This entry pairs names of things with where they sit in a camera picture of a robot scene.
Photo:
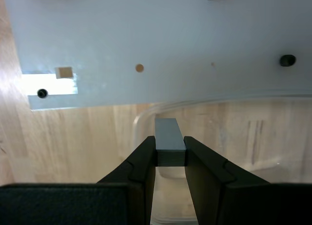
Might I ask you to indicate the clear plastic tub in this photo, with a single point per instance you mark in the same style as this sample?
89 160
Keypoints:
268 142

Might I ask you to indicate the grey metal bar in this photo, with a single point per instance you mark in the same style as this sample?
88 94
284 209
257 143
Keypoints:
169 142

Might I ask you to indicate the white taskboard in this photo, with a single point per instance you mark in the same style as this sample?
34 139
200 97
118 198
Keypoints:
146 27

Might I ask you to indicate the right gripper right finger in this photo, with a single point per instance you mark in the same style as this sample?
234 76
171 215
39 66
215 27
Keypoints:
207 186

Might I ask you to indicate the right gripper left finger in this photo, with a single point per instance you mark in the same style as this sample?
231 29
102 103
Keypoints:
136 176

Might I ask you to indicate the black socket-head screw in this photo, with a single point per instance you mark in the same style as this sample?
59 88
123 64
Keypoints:
42 93
287 60

